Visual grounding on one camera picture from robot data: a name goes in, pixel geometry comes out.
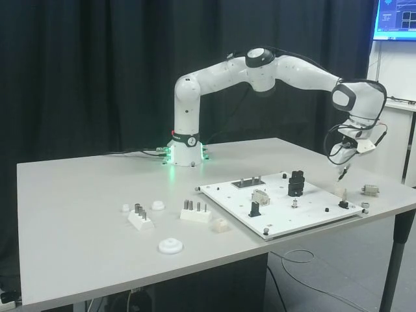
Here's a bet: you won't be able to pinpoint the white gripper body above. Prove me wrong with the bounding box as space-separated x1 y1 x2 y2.
329 141 357 167

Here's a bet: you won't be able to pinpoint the flat white mounting plate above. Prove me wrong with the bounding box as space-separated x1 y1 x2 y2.
356 139 377 153

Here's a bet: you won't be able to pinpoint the white task board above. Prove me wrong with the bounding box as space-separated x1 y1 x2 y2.
194 170 370 243

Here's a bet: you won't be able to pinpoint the white cabinet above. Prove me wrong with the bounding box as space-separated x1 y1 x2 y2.
385 100 416 188

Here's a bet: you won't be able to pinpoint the black table leg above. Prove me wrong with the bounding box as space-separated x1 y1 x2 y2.
380 207 412 312

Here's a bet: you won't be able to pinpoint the blue screen monitor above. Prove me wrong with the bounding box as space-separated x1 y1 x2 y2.
372 0 416 42

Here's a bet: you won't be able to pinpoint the white square peg holder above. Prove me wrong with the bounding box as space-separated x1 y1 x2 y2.
179 207 213 224

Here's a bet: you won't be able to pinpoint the black box under table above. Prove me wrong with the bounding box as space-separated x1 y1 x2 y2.
152 252 269 312

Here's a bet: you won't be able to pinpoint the white large gear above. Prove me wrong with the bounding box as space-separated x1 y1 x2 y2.
158 237 183 254

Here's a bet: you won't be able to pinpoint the white round peg holder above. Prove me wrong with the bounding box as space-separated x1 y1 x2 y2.
127 209 155 232

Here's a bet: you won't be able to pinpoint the black curtains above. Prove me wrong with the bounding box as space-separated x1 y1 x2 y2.
0 0 381 287

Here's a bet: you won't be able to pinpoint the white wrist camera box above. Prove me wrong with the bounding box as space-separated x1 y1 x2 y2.
337 126 365 141

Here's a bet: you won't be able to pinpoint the grey floor cable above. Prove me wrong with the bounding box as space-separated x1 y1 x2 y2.
281 249 384 297

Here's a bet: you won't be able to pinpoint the black floor cable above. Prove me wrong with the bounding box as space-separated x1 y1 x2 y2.
268 266 287 312

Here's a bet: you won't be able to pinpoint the black base cable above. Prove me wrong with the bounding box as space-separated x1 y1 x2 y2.
109 148 170 159

